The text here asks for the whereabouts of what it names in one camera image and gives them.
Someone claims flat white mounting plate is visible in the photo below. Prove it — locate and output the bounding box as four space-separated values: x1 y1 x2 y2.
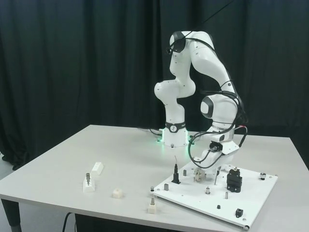
221 141 240 155

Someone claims black table leg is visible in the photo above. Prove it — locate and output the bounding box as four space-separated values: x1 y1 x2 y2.
0 198 20 232

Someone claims black controller box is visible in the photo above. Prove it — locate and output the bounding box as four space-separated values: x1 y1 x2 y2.
74 214 184 232

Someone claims black curtain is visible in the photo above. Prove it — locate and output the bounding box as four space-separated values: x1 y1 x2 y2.
0 0 309 170

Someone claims beige connector block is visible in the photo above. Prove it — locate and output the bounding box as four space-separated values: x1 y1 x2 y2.
194 169 206 184

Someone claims small white cube holder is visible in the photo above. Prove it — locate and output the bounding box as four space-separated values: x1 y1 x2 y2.
112 188 126 199

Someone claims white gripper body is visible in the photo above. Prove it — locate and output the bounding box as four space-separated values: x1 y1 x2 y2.
199 149 234 175

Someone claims black base cable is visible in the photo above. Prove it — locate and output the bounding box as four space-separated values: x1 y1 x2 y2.
137 127 165 136

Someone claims long white empty holder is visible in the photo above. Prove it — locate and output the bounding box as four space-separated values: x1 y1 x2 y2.
91 161 105 175

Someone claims black plug with short cable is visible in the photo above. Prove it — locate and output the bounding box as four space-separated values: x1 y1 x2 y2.
171 156 181 184

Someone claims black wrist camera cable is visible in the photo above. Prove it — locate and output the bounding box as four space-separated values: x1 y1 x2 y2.
189 131 219 168

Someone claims white round peg holder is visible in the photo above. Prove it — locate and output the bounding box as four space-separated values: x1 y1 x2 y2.
83 180 97 193

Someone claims black floor cable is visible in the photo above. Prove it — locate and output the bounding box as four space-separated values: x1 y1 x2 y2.
63 212 75 232

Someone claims white task board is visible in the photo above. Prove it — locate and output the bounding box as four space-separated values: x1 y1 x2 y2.
152 156 279 229

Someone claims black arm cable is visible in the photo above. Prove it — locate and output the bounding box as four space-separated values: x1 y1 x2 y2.
166 0 249 124

